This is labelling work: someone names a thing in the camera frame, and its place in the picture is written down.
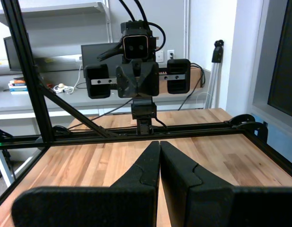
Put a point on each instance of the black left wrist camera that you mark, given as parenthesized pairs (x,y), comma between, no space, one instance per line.
(135,47)

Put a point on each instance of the black aluminium frame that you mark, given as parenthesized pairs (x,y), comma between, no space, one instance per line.
(26,71)

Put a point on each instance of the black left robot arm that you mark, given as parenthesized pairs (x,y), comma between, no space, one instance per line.
(143,111)

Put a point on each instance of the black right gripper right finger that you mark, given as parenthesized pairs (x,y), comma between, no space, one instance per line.
(231,208)

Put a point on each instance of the grey desk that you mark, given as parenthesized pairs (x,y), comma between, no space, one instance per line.
(8,101)

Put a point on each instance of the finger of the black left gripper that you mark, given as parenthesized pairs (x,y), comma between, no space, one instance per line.
(125,82)
(149,82)

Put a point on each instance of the black computer monitor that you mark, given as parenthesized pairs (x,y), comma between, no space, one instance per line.
(8,54)
(98,54)

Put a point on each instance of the stack of books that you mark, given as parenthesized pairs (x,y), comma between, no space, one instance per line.
(15,87)

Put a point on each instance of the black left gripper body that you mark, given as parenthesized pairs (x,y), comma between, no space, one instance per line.
(98,89)

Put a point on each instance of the white wall outlet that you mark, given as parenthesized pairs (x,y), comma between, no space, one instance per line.
(160,56)
(170,54)

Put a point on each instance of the grey wall shelf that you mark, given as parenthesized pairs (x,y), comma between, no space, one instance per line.
(53,9)

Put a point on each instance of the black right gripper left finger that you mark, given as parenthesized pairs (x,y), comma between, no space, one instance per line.
(89,205)

